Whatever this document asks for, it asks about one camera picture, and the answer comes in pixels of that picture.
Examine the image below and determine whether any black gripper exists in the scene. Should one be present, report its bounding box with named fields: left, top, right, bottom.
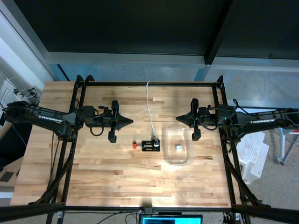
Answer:
left=102, top=100, right=134, bottom=143
left=175, top=98, right=207, bottom=141

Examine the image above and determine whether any black vise with red knob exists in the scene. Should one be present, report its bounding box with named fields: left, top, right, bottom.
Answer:
left=132, top=139, right=162, bottom=153

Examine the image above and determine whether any clear plastic tub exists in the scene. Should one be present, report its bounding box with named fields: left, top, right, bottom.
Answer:
left=163, top=126, right=194, bottom=167

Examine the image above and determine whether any white ribbed foam block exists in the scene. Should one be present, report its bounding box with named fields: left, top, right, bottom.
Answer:
left=237, top=132, right=270, bottom=185

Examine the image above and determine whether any black pillar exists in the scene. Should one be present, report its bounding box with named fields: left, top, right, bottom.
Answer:
left=204, top=0, right=234, bottom=66

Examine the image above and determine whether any small black mounted box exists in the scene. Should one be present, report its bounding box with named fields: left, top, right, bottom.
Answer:
left=139, top=202, right=157, bottom=214

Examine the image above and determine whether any blue-edged laptop screen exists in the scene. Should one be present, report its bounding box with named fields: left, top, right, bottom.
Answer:
left=139, top=214, right=203, bottom=224

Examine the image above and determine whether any brown cardboard box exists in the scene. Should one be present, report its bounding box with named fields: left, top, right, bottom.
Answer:
left=0, top=156, right=24, bottom=187

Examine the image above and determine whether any black foam square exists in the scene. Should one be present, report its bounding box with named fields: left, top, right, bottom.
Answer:
left=0, top=171, right=14, bottom=183

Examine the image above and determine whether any white power cable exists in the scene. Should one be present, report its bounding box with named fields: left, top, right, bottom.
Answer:
left=146, top=80, right=157, bottom=139

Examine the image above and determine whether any black aluminium frame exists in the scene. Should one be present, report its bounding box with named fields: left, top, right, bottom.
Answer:
left=0, top=74, right=299, bottom=224

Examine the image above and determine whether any tangled cable bundle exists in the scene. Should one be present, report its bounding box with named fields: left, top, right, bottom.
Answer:
left=13, top=87, right=39, bottom=99

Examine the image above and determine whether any grey metal chair frame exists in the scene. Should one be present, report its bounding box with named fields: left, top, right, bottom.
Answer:
left=272, top=127, right=299, bottom=166

